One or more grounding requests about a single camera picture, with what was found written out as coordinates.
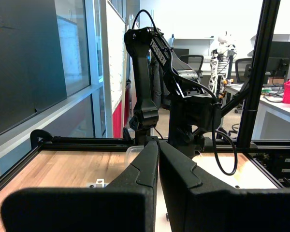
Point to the white office desk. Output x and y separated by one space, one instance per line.
280 108

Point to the white wall shelf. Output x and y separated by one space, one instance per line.
193 39

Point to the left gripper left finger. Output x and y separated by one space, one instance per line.
87 207

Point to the white lattice robot figure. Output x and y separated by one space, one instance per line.
213 79

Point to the white task board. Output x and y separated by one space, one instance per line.
220 169

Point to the red partition panel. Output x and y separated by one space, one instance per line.
117 118

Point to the black aluminium frame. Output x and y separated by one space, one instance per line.
256 72

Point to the black computer monitor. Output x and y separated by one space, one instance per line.
280 50

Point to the black control box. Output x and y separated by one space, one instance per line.
268 166

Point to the clear plastic tub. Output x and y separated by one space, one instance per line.
131 154

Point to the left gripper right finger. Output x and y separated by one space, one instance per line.
232 210

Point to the black office chair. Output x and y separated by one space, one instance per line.
241 68
194 61

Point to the dark hanging coat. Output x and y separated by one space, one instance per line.
159 82

